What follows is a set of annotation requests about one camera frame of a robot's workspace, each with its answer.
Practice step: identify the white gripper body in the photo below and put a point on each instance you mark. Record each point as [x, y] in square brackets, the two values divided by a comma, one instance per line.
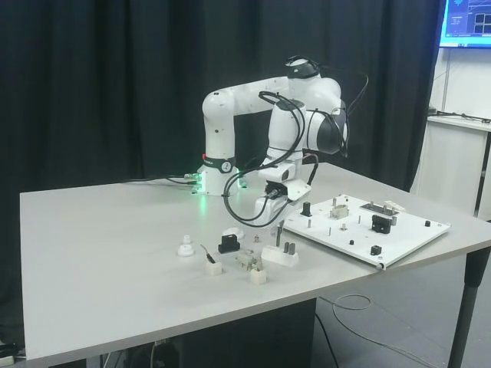
[268, 212]

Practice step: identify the metal square peg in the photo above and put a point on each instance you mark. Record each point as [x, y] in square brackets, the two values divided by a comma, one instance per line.
[279, 238]

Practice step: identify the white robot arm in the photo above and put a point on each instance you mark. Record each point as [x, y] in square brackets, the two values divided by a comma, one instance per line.
[218, 126]

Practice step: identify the white peg holder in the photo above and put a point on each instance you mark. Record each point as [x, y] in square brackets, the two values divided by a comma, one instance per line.
[278, 257]

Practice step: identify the flat white mounting plate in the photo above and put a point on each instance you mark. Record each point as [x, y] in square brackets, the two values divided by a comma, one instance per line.
[299, 190]

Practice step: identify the metal BNC plug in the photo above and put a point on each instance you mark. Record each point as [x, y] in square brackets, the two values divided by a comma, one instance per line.
[259, 265]

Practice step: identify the small white plug holder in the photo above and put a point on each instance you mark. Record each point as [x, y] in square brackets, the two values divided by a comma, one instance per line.
[258, 276]
[213, 269]

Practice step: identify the white task board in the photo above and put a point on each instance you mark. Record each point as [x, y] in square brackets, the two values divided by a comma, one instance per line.
[345, 237]

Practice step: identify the white small gear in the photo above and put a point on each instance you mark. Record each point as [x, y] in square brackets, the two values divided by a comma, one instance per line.
[186, 240]

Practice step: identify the white medium gear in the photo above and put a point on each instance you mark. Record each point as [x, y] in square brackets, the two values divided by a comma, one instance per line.
[185, 251]

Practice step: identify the white cabinet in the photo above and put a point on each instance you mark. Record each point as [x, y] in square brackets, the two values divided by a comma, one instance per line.
[452, 161]

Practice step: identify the black curtain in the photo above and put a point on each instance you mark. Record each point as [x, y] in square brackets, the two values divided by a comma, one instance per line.
[115, 76]

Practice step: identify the black table leg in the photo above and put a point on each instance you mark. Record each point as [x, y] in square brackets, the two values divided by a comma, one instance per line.
[466, 306]

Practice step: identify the blue screen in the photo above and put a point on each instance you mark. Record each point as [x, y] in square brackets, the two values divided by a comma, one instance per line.
[468, 23]

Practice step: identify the white power strip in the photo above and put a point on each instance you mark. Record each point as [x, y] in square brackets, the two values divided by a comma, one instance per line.
[9, 352]

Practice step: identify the small white camera box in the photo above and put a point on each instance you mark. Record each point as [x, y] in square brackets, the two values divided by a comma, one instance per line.
[282, 174]

